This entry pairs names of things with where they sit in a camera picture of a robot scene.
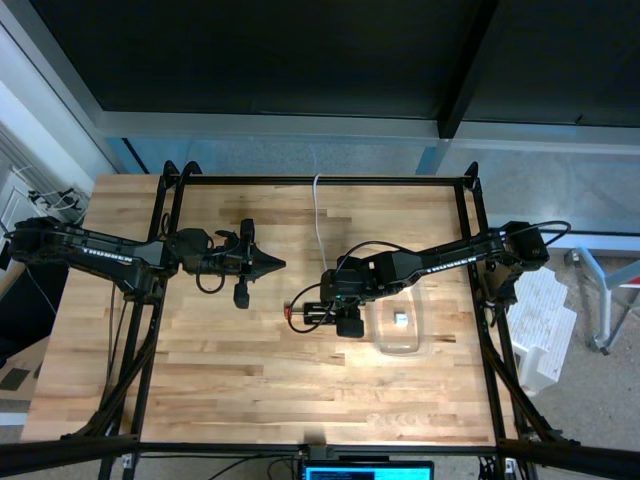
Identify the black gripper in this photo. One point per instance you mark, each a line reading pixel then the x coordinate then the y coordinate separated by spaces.
pixel 247 235
pixel 350 310

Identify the cardboard box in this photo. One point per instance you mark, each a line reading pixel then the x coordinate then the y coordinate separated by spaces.
pixel 30 350

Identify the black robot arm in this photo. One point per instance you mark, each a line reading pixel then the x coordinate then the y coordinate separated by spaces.
pixel 110 255
pixel 400 265

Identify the clear plastic container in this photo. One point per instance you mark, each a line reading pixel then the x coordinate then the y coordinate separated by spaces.
pixel 400 345

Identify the black vise with orange knob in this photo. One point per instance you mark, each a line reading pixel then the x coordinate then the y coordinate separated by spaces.
pixel 312 310

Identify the grey metal stand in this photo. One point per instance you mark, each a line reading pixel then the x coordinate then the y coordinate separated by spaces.
pixel 604 320

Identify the small white block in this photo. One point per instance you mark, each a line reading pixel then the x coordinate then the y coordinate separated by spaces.
pixel 401 319

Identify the white foam block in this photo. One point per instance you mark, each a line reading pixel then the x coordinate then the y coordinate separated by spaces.
pixel 540 325

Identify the black metal frame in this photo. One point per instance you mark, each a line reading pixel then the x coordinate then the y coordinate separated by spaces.
pixel 70 452

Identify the screen with blue edge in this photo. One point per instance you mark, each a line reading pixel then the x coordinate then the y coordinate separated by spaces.
pixel 365 472

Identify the white bracket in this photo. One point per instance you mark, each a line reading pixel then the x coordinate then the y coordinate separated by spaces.
pixel 127 460
pixel 510 466

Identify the black cabinet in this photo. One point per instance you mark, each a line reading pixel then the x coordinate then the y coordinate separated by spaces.
pixel 30 310

